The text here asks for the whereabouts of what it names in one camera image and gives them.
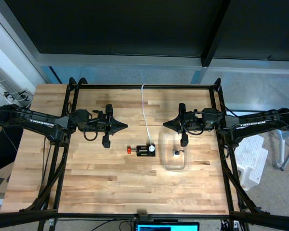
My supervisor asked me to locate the black table-level camera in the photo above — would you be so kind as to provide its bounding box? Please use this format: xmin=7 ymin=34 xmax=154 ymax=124
xmin=134 ymin=208 xmax=152 ymax=221

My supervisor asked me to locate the white styrofoam block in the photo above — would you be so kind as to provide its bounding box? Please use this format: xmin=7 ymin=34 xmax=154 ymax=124
xmin=234 ymin=134 xmax=270 ymax=192

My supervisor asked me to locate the black building column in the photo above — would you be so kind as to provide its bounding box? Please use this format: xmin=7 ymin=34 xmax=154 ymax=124
xmin=201 ymin=0 xmax=232 ymax=67

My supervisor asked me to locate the grey metal chair base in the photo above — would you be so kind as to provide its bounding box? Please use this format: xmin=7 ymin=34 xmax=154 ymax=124
xmin=272 ymin=128 xmax=289 ymax=172

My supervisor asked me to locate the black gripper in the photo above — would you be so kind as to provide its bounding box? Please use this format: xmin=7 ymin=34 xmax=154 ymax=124
xmin=162 ymin=103 xmax=199 ymax=147
xmin=95 ymin=104 xmax=129 ymax=148

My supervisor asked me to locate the clear plastic tub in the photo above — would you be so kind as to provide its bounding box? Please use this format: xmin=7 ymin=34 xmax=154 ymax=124
xmin=160 ymin=131 xmax=192 ymax=173

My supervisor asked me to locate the brown cardboard box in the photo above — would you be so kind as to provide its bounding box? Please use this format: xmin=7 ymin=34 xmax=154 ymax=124
xmin=0 ymin=160 xmax=15 ymax=194

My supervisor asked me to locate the black vise orange knob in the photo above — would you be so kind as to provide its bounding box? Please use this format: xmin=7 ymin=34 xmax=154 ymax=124
xmin=127 ymin=144 xmax=157 ymax=157

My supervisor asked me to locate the white power cable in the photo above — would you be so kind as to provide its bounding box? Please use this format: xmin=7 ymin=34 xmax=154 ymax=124
xmin=141 ymin=83 xmax=153 ymax=146

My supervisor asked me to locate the laptop screen blue edge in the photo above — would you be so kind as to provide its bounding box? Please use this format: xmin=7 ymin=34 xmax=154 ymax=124
xmin=134 ymin=221 xmax=200 ymax=231

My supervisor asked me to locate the white black cable bundle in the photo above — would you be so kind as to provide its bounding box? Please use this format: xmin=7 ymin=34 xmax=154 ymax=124
xmin=2 ymin=89 xmax=34 ymax=104

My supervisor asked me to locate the black aluminium frame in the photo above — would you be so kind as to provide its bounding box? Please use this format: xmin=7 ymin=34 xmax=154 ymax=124
xmin=0 ymin=77 xmax=289 ymax=231

